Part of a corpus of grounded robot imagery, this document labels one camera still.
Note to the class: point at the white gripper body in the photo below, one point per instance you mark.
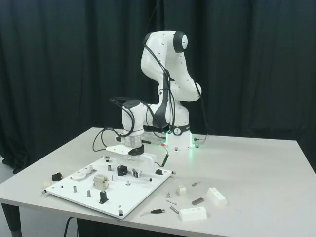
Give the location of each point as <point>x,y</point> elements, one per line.
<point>148,161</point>

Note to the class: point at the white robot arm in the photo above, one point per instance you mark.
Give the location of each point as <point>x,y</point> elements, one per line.
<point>172,74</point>

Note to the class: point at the thin metal round peg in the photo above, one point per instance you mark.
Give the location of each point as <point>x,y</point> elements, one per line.
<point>170,202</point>

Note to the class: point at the dark metal square peg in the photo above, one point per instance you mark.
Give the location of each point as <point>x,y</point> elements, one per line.
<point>197,201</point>

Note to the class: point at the black D-SUB plug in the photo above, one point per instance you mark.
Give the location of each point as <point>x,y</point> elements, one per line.
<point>122,170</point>

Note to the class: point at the white task board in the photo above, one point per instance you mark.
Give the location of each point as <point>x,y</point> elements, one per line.
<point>138,192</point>

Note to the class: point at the metal BNC plug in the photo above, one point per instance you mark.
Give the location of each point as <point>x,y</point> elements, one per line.
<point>169,195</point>

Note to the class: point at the small cream holder block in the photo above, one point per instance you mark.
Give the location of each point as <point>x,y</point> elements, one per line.
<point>181,190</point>

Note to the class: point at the black USB plug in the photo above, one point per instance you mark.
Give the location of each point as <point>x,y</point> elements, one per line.
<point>158,211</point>

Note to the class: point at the beige connector block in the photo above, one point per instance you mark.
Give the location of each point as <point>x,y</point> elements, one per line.
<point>100,183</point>

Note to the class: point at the white medium gear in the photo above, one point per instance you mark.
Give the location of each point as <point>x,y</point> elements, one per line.
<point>88,171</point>

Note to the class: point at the white holder with holes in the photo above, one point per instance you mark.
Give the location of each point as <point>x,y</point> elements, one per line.
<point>216,196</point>
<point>193,214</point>

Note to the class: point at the white large gear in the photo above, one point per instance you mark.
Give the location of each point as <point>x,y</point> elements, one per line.
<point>79,176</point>

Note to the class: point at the dark table leg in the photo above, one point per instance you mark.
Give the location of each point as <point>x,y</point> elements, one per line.
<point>11,219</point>

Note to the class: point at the black curtains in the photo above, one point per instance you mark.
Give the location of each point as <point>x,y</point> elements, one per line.
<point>49,49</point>

